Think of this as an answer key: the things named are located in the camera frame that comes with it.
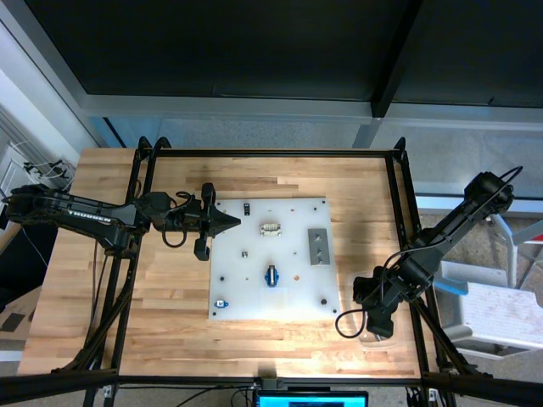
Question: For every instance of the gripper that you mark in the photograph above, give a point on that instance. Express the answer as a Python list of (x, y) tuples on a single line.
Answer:
[(199, 218), (382, 324)]

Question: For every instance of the clear plastic tub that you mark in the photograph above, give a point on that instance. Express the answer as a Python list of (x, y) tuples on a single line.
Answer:
[(382, 344)]

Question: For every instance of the silver connector housing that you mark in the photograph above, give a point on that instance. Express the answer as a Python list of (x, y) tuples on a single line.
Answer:
[(271, 229)]

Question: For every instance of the large blue connector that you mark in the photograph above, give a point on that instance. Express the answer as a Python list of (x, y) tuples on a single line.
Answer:
[(271, 276)]

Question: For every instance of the small blue connector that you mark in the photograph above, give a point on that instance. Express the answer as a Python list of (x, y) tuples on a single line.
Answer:
[(220, 303)]

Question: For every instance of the white board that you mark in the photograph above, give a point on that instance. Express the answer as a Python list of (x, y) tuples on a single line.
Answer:
[(254, 297)]

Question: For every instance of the grey slotted metal block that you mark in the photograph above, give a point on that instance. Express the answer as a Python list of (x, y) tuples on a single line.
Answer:
[(318, 248)]

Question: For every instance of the blue laptop screen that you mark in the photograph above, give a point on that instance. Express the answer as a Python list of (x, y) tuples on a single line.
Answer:
[(311, 400)]

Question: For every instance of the white step stool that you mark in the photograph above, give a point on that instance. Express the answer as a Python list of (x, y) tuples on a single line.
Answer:
[(500, 313)]

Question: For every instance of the cardboard box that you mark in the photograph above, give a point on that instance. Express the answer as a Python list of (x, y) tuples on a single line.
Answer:
[(21, 307)]

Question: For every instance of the black table frame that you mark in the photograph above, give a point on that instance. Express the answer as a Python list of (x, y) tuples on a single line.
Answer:
[(271, 152)]

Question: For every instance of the white frame bracket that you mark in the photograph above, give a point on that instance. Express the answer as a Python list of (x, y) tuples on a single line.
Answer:
[(432, 395), (108, 391)]

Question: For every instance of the grey window frame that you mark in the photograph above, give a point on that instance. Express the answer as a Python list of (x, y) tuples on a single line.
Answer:
[(212, 106)]

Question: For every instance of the small black camera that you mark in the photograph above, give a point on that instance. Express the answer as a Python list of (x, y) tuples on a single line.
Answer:
[(268, 383)]

